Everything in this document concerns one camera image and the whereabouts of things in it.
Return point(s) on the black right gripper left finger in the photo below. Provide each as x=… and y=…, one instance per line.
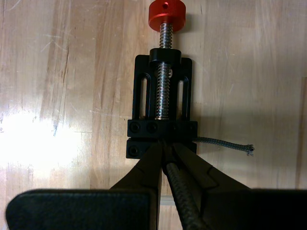
x=84, y=210

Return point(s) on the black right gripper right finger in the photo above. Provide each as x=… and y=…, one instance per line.
x=251, y=210

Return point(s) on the black clamp with red knob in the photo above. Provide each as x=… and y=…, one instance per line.
x=136, y=127

